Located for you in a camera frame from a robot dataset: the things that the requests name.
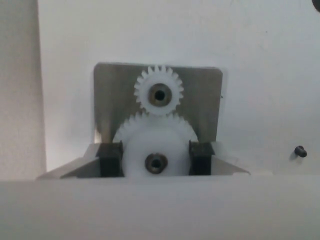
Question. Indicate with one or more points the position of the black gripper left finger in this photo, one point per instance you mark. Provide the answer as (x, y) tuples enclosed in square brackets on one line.
[(110, 160)]

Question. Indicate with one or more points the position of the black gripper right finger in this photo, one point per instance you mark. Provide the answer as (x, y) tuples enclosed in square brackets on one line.
[(200, 160)]

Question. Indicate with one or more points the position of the white medium gear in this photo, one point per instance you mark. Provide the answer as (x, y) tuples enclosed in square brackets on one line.
[(135, 155)]

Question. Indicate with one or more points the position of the white small gear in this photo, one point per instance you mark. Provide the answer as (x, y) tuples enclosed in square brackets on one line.
[(143, 100)]

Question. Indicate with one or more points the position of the white task board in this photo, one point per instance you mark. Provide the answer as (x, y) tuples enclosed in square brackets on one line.
[(250, 75)]

